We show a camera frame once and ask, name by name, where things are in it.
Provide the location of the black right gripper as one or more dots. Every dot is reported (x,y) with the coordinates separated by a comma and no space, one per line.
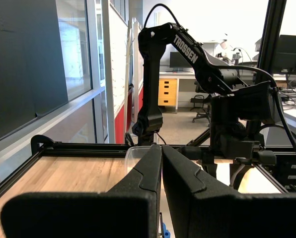
(249,104)

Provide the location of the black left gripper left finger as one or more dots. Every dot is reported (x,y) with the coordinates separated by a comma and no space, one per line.
(88,213)

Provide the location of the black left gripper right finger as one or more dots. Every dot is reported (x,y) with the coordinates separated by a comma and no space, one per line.
(225,213)

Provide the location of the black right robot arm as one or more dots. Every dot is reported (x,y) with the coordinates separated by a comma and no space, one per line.
(150,86)

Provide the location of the black office chair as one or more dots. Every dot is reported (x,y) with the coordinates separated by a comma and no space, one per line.
(200,106)

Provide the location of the clear plastic tub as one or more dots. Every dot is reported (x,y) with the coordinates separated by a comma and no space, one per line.
(133,161)

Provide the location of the yellow drawer cabinet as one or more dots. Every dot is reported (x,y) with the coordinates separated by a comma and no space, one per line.
(167,91)

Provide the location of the red partition panel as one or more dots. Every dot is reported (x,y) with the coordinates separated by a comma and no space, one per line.
(119,124)

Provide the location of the large black computer monitor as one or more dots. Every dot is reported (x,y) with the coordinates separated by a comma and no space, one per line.
(292,54)

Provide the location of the white partition panel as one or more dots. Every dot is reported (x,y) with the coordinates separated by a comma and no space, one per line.
(117,62)

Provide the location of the black aluminium frame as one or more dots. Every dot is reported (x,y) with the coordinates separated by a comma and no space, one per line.
(88,146)

